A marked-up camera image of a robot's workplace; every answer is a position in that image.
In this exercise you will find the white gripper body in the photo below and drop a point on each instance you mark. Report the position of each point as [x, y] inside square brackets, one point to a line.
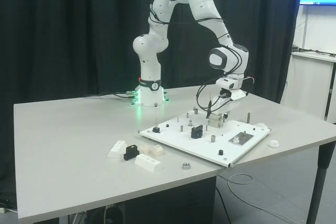
[223, 104]

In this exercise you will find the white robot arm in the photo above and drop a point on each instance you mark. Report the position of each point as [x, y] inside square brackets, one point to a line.
[149, 66]

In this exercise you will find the thick metal round peg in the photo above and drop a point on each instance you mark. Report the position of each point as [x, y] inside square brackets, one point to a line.
[212, 138]

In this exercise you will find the white peg holder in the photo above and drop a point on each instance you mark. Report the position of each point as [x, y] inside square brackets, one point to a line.
[116, 149]
[148, 163]

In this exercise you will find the thin black rod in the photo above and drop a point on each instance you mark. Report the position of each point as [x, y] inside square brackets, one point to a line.
[209, 106]

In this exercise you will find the black D-SUB plug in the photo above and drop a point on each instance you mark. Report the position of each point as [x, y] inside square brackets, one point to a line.
[130, 152]
[197, 132]

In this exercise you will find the metal BNC plug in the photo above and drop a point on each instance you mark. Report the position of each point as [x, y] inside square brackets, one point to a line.
[189, 123]

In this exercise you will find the white large gear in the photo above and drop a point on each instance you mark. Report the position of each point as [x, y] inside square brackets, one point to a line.
[260, 125]

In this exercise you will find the black round knob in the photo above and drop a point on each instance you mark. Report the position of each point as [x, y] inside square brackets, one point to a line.
[221, 152]

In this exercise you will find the white task board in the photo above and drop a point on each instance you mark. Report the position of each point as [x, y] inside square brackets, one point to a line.
[183, 145]

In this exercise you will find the white small gear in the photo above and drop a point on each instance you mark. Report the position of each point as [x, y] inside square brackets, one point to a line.
[273, 144]

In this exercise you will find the metal nut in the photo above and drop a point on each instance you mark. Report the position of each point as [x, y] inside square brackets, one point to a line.
[186, 165]

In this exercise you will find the translucent white plug block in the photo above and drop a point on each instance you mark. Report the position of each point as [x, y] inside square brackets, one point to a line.
[157, 150]
[144, 149]

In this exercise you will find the white cabinet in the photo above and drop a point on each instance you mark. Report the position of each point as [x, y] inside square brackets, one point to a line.
[307, 85]

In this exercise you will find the black table leg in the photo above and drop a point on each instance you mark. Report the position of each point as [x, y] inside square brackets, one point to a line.
[319, 182]

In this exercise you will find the black curtain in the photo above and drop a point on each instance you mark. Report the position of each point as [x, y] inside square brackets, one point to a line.
[65, 37]

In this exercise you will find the white power strip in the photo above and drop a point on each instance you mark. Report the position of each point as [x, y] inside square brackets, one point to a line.
[2, 210]

